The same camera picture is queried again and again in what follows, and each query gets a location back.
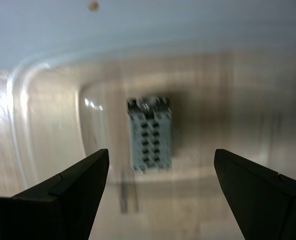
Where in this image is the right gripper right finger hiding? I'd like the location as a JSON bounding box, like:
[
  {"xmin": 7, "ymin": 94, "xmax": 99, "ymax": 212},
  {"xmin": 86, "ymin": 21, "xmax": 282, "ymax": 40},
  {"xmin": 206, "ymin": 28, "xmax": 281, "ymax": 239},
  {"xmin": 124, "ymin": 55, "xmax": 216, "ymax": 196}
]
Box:
[{"xmin": 213, "ymin": 148, "xmax": 296, "ymax": 240}]

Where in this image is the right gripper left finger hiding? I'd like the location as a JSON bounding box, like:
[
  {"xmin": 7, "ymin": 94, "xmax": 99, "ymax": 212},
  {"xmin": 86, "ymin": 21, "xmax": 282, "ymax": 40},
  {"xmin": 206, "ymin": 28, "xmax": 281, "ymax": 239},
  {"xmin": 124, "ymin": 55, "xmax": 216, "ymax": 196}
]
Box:
[{"xmin": 0, "ymin": 148, "xmax": 111, "ymax": 240}]

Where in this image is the grey HAN10E connector insert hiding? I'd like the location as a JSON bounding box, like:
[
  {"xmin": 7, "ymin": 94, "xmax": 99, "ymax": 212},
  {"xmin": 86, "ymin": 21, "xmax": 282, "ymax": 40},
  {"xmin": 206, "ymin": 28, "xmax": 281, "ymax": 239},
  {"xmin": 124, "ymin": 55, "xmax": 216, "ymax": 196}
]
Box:
[{"xmin": 126, "ymin": 96, "xmax": 174, "ymax": 173}]

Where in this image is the clear plastic tub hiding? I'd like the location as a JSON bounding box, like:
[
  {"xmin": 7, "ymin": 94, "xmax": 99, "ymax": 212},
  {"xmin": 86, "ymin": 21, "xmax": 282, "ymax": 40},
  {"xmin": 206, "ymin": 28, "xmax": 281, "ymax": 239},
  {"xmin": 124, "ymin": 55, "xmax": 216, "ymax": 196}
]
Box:
[{"xmin": 5, "ymin": 49, "xmax": 296, "ymax": 240}]

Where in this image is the white task board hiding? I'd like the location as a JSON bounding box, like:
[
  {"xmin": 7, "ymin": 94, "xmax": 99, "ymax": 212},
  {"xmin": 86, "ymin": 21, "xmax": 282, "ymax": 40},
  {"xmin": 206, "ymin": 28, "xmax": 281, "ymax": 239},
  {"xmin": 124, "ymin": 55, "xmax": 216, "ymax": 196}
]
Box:
[{"xmin": 0, "ymin": 0, "xmax": 296, "ymax": 73}]

